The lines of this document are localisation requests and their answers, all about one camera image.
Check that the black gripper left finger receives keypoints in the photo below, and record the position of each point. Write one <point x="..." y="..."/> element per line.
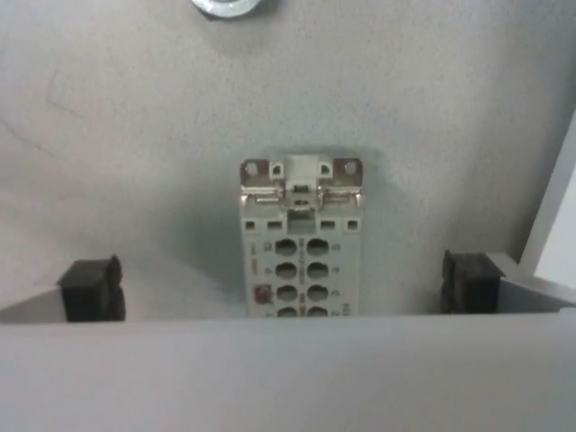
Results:
<point x="92" y="288"/>

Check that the grey waterproof plug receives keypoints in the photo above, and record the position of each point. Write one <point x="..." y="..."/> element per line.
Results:
<point x="300" y="252"/>

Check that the metal hex nut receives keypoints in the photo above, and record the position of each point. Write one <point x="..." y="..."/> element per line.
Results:
<point x="225" y="6"/>

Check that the white task board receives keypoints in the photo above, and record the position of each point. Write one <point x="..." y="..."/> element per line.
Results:
<point x="551" y="211"/>

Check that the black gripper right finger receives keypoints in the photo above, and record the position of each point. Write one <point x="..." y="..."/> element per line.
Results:
<point x="470" y="283"/>

